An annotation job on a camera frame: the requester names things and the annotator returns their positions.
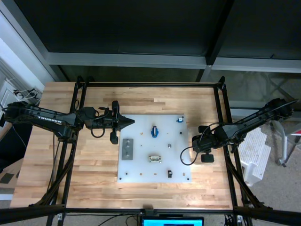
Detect blue screen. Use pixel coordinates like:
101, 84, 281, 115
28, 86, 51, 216
141, 217, 205, 226

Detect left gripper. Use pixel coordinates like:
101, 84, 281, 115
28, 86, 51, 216
110, 100, 135, 145

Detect white task board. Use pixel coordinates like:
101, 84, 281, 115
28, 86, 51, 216
117, 114, 192, 184

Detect white plastic step stool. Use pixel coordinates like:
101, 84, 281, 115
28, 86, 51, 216
237, 129, 271, 187

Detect grey metal base plate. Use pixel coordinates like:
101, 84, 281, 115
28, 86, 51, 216
122, 138, 135, 161

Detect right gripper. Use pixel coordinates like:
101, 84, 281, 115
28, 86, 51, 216
191, 126, 214, 163

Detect black frame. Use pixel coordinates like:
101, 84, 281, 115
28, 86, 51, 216
0, 75, 301, 226

